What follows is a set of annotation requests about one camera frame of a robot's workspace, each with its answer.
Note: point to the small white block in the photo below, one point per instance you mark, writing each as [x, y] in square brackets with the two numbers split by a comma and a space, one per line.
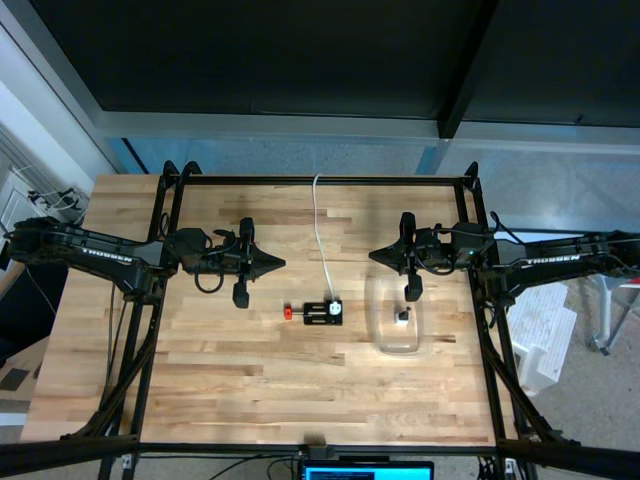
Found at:
[400, 320]

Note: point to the black aluminium frame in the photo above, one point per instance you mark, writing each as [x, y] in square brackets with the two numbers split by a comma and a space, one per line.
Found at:
[250, 180]

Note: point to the grey metal stand legs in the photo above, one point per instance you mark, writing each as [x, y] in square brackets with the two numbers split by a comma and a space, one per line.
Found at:
[605, 310]

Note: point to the white foam block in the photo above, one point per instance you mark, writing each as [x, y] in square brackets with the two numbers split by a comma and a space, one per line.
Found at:
[542, 340]

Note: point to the black vise clamp red knob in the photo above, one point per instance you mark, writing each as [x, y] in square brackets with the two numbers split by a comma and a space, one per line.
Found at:
[315, 315]

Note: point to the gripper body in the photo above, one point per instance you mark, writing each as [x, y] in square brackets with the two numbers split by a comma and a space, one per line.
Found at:
[245, 260]
[412, 255]

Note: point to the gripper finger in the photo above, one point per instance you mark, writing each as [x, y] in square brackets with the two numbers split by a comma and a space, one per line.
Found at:
[392, 262]
[262, 269]
[392, 251]
[262, 256]

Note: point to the white receptacle socket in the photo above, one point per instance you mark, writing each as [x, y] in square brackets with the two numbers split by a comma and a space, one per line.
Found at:
[335, 308]

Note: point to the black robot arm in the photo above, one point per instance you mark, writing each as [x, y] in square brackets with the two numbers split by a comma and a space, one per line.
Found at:
[550, 260]
[107, 255]

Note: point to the laptop screen blue edge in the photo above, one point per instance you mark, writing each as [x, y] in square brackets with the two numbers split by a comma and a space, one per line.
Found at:
[365, 472]

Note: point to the clear plastic tub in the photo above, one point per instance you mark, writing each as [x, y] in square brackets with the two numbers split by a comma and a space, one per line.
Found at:
[400, 345]

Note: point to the brown cardboard box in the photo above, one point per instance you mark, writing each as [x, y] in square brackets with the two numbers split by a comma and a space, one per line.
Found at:
[20, 365]

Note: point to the black low camera box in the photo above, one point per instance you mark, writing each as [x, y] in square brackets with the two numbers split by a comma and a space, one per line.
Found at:
[316, 447]

